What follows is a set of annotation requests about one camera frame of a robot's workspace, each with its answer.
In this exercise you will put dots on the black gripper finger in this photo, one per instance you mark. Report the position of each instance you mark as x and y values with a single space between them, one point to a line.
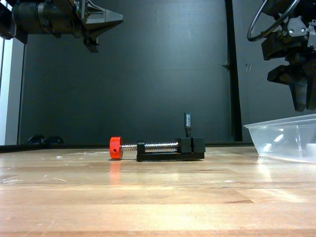
312 86
92 30
96 14
297 84

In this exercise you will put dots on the dark USB-C connector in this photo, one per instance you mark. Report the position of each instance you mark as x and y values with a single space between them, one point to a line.
188 122

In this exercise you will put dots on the clear plastic tub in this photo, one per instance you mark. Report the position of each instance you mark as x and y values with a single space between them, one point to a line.
284 143

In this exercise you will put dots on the black table clamp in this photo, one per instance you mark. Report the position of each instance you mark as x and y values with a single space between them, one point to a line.
53 139
36 138

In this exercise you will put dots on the orange clamp knob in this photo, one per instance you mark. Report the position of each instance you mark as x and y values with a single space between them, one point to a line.
115 148

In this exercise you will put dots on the black bench clamp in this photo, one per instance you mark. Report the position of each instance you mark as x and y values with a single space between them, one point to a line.
192 148

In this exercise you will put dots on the silver threaded clamp screw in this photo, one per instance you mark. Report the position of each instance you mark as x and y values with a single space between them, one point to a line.
158 146

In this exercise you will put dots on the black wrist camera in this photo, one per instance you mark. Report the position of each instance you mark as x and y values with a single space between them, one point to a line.
274 47

